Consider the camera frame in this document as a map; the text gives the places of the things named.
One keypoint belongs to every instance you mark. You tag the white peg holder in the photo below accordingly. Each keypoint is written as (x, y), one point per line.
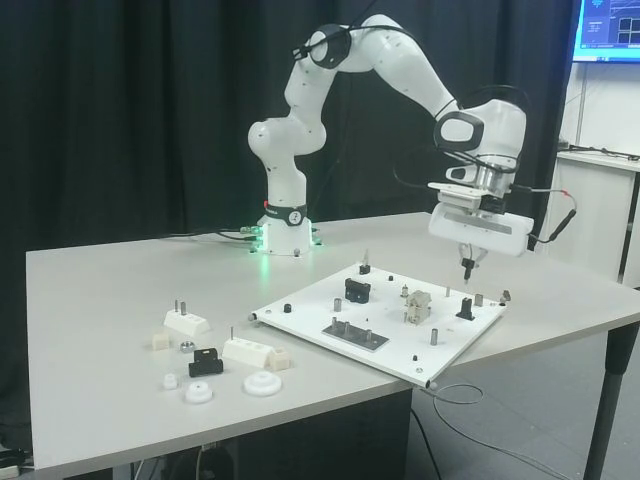
(190, 325)
(245, 356)

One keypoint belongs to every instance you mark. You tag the black curtain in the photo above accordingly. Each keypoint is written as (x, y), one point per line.
(125, 100)

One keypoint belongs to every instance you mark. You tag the white large gear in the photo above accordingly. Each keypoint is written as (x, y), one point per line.
(261, 384)

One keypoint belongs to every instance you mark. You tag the metal BNC plug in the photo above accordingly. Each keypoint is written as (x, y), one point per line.
(404, 291)

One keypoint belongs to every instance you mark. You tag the thin black rod red tag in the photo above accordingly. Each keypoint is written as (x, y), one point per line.
(565, 222)

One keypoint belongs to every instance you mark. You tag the black USB plug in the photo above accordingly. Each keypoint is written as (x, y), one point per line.
(466, 274)

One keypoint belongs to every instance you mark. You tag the metal bolt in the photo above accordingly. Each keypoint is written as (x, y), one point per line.
(186, 345)

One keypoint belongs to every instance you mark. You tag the black table leg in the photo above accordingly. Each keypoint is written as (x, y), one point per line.
(607, 400)

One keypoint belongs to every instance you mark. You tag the blue screen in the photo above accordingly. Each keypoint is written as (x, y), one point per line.
(607, 30)

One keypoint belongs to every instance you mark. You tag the white cabinet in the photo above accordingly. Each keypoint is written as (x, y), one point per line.
(595, 215)

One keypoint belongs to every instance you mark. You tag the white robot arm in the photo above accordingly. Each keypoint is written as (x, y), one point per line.
(400, 65)

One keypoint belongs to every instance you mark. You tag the white medium gear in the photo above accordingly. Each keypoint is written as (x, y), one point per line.
(199, 391)

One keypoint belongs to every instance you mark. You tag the small white plug holder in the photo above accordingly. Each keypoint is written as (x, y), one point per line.
(280, 361)
(160, 341)

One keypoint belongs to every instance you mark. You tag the white task board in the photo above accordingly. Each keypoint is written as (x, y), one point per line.
(385, 325)

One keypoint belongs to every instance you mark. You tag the black Ethernet plug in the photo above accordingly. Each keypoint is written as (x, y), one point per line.
(364, 269)

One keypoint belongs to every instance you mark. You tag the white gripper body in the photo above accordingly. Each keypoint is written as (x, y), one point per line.
(475, 230)

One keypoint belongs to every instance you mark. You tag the beige waterproof plug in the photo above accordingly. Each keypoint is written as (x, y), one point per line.
(417, 312)

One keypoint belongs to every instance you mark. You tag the white small gear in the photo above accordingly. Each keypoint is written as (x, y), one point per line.
(169, 381)

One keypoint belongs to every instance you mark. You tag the black D-SUB plug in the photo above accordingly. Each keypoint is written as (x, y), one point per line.
(206, 361)

